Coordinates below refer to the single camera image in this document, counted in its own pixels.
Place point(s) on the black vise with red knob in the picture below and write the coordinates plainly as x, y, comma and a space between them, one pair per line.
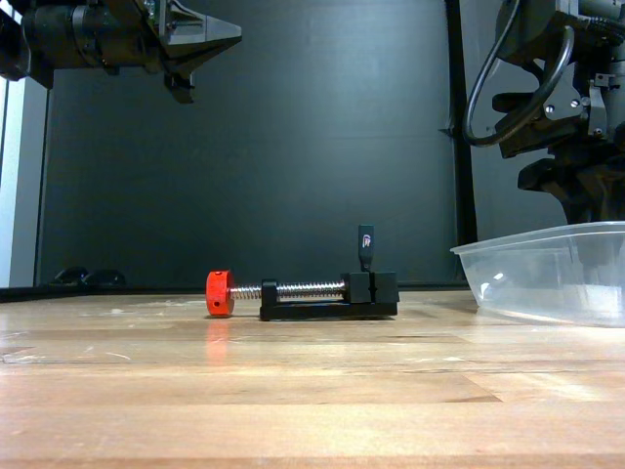
371, 293

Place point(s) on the clear plastic tub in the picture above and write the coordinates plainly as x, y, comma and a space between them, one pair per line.
537, 273

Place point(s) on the black partition post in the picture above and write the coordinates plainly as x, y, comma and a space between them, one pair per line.
464, 220

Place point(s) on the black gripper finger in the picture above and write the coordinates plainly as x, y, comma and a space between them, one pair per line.
188, 62
195, 29
591, 185

